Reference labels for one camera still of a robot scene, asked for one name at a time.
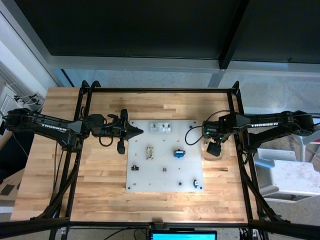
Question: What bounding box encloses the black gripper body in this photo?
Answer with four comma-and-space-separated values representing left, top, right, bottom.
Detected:
103, 109, 130, 156
202, 119, 227, 158

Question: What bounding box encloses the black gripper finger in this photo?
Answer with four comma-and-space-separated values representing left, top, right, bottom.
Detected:
128, 121, 145, 132
127, 130, 145, 141

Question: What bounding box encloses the clear plastic tub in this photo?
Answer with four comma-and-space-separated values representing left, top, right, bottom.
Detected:
201, 121, 226, 163

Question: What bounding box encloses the aluminium bar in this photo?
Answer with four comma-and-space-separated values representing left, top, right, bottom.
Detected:
149, 122, 173, 133

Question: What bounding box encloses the white board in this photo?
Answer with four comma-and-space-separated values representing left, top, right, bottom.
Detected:
124, 119, 205, 193

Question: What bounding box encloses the white step stool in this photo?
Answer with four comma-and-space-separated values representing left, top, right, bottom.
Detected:
253, 147, 320, 204

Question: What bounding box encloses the grey metal stand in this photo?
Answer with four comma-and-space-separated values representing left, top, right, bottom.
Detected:
287, 129, 320, 162

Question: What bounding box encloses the blue lit screen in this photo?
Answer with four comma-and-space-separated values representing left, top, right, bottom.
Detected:
149, 230, 218, 240

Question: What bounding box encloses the black room pillar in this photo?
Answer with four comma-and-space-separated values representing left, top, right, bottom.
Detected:
218, 0, 251, 70

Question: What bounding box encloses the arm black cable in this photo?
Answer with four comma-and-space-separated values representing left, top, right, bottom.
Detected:
203, 109, 233, 123
98, 133, 114, 148

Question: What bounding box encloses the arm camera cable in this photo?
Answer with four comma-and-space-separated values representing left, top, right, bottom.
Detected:
184, 125, 208, 146

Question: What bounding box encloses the black metal frame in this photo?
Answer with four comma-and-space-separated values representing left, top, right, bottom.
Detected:
0, 79, 320, 240

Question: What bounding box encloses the small black fixed camera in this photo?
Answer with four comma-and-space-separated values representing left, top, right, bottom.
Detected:
151, 216, 168, 230

